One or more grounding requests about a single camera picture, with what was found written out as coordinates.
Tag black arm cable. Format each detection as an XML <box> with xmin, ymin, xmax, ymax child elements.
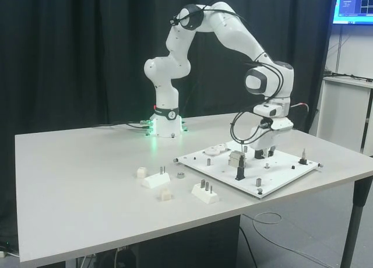
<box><xmin>170</xmin><ymin>4</ymin><xmax>285</xmax><ymax>105</ymax></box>

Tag blue screen monitor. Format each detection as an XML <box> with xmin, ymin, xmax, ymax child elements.
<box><xmin>332</xmin><ymin>0</ymin><xmax>373</xmax><ymax>26</ymax></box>

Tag white cabinet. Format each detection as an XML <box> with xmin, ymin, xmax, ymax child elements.
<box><xmin>315</xmin><ymin>75</ymin><xmax>373</xmax><ymax>158</ymax></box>

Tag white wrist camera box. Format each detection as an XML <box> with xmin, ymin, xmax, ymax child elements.
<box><xmin>252</xmin><ymin>104</ymin><xmax>285</xmax><ymax>118</ymax></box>

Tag white task board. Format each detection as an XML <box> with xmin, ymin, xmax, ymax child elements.
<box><xmin>173</xmin><ymin>142</ymin><xmax>325</xmax><ymax>199</ymax></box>

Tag grey floor cable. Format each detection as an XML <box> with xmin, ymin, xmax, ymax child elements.
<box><xmin>241</xmin><ymin>211</ymin><xmax>309</xmax><ymax>268</ymax></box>

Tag black table leg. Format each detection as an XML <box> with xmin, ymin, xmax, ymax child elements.
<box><xmin>339</xmin><ymin>179</ymin><xmax>368</xmax><ymax>268</ymax></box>

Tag black plug with thin cable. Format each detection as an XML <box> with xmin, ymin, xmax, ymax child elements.
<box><xmin>234</xmin><ymin>141</ymin><xmax>245</xmax><ymax>182</ymax></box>

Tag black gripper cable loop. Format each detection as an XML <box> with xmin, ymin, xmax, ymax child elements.
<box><xmin>229</xmin><ymin>110</ymin><xmax>263</xmax><ymax>145</ymax></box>

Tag white peg holder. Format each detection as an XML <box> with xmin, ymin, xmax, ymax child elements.
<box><xmin>191</xmin><ymin>184</ymin><xmax>220</xmax><ymax>204</ymax></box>
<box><xmin>141</xmin><ymin>172</ymin><xmax>171</xmax><ymax>190</ymax></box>

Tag black base cable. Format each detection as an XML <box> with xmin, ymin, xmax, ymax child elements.
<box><xmin>97</xmin><ymin>119</ymin><xmax>154</xmax><ymax>129</ymax></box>

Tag black cable on cabinet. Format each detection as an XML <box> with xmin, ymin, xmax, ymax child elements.
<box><xmin>323</xmin><ymin>70</ymin><xmax>373</xmax><ymax>83</ymax></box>

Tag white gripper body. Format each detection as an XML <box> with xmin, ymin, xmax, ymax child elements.
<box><xmin>249</xmin><ymin>117</ymin><xmax>294</xmax><ymax>151</ymax></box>

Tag black curtain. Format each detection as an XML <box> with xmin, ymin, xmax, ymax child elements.
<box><xmin>0</xmin><ymin>0</ymin><xmax>336</xmax><ymax>193</ymax></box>

